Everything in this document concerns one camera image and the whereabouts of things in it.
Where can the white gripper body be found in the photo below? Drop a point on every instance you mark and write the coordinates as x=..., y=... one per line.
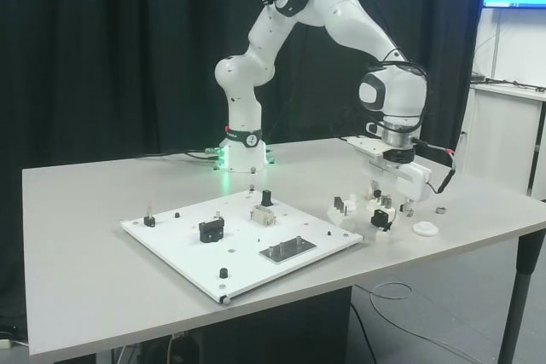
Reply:
x=409, y=180

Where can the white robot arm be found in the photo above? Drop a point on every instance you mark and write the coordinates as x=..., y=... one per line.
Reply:
x=341, y=14

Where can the black D-SUB plug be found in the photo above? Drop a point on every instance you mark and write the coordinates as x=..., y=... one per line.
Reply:
x=379, y=219

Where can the silver metal round peg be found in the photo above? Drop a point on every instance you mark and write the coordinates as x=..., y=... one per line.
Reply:
x=387, y=201

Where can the white holder with silver pegs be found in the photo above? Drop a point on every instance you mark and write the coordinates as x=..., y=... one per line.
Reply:
x=386, y=206

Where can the white large gear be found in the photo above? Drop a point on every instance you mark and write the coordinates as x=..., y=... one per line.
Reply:
x=425, y=228

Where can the dark metal square peg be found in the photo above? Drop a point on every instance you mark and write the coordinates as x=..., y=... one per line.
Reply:
x=338, y=203

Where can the small white plug holder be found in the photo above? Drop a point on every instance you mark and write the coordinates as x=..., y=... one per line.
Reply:
x=382, y=236

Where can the white holder with dark pegs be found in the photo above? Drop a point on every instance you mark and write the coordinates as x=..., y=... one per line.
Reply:
x=341, y=215

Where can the white cabinet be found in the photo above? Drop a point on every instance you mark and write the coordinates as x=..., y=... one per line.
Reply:
x=499, y=138

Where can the black table leg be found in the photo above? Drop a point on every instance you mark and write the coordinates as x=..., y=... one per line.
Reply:
x=518, y=296

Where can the white task board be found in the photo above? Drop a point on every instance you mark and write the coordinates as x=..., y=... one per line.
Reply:
x=239, y=249

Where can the black curtain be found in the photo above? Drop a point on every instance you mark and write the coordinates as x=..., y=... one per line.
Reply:
x=85, y=19

